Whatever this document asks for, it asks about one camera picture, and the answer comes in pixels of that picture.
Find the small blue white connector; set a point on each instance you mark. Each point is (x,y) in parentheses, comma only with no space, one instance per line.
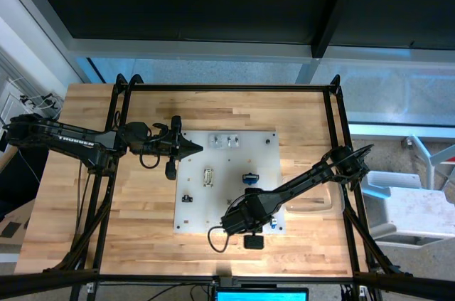
(274,224)

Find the blue laptop screen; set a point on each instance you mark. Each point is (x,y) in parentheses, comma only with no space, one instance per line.
(259,295)

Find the black metal frame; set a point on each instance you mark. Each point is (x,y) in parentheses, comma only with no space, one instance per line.
(213,87)

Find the blue D-sub connector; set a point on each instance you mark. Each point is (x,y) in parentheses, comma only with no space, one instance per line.
(250,179)

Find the beige multi-pin connector housing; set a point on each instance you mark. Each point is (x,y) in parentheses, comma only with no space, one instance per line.
(208,177)

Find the white corner bracket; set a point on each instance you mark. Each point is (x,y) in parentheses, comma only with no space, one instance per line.
(90,287)
(363,290)

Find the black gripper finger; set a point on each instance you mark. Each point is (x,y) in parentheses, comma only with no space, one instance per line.
(188,151)
(188,144)

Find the white plastic stool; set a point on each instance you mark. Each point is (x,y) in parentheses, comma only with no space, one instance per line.
(416,208)

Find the silver threaded bolt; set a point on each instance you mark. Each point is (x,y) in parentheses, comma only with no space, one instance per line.
(317,201)

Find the white plastic board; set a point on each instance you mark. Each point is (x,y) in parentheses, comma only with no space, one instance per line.
(213,208)

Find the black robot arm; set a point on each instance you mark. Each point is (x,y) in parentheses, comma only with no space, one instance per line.
(71,139)
(302,181)

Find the cardboard box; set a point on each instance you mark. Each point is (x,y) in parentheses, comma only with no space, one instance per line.
(16,224)

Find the aluminium block with toggles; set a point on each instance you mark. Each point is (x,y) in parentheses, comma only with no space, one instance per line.
(223,141)

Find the grey window frame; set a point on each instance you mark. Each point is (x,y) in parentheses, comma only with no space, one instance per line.
(177,48)

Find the clear plastic tub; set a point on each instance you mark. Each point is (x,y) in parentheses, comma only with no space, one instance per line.
(313,209)

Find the small black clamp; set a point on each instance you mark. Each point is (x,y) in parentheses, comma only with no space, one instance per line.
(186,199)

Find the grey metal chair frame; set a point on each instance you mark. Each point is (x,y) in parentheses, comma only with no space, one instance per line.
(428,162)

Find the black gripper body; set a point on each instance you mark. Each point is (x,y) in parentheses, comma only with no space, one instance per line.
(174,144)
(253,243)

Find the black camera box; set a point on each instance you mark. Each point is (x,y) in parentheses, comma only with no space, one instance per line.
(227,281)

